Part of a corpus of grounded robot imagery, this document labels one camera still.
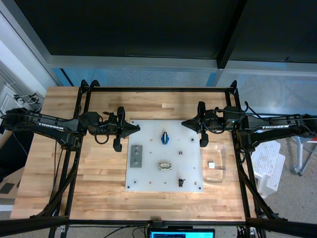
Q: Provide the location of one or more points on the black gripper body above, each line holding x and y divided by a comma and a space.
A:
120, 131
202, 124

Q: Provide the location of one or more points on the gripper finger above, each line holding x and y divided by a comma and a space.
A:
129, 132
130, 126
193, 120
193, 126

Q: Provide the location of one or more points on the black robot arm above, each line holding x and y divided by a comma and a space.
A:
49, 125
273, 127

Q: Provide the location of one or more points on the blue connector clamp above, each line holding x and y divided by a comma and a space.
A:
164, 140

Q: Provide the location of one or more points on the small white connector block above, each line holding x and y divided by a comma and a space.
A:
211, 165

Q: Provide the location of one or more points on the beige multi-pin connector housing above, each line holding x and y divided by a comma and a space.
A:
165, 166

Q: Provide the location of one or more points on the black USB socket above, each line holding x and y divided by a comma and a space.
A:
180, 184

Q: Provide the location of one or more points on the grey metal plate with pegs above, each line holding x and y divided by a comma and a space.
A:
132, 156

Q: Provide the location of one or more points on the clear plastic tub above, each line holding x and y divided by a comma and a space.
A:
210, 151

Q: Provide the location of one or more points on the white task board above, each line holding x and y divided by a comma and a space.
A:
153, 173

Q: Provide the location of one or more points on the laptop screen with blue edge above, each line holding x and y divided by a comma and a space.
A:
182, 234

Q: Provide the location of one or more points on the brown cardboard box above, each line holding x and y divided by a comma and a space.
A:
12, 178

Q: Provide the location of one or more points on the black metal frame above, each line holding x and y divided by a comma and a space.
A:
158, 88

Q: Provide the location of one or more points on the black table-level camera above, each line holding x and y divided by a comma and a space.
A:
158, 224

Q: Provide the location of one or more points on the grey metal chair frame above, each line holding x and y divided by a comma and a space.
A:
299, 153

